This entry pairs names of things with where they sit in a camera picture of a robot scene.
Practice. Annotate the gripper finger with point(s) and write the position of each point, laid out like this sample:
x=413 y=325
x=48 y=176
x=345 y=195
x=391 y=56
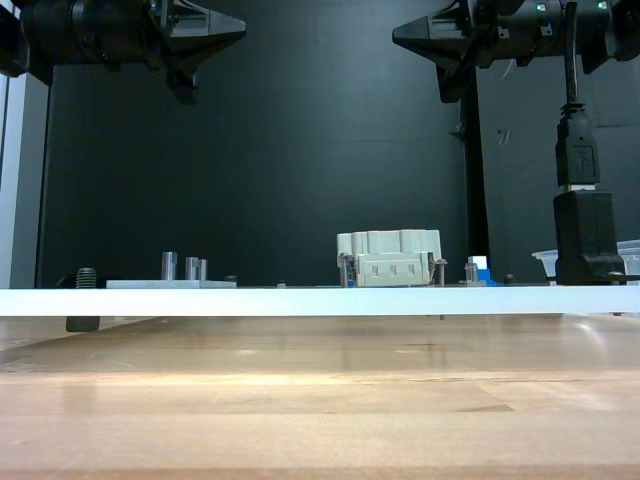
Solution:
x=220 y=27
x=200 y=47
x=445 y=52
x=435 y=30

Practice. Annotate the black USB connector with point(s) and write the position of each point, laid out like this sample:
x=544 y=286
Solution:
x=577 y=160

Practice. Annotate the beige multi-pin connector housing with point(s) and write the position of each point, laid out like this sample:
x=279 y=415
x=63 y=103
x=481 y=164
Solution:
x=390 y=250

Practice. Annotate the small connector socket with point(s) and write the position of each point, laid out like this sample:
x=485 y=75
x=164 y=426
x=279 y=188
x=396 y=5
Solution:
x=477 y=265

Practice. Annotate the black USB socket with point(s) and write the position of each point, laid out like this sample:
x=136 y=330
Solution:
x=585 y=235

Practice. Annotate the blue white connector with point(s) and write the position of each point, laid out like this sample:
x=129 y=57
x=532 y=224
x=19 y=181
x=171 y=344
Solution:
x=353 y=281

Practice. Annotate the white taskboard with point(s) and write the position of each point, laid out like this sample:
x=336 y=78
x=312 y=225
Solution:
x=300 y=302

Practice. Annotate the silver pan head screw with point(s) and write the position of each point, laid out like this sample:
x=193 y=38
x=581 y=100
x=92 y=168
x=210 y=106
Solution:
x=440 y=270

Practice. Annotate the clear plastic tub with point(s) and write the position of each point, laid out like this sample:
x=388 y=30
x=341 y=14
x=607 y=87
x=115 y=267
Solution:
x=542 y=260

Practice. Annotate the grey metal plate with pegs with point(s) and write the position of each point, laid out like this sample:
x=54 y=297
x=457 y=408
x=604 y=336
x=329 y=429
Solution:
x=150 y=284

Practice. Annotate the black board foot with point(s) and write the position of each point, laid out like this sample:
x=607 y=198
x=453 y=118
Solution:
x=82 y=324

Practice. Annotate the black aluminium frame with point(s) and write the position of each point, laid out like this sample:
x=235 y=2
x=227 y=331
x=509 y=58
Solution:
x=475 y=200

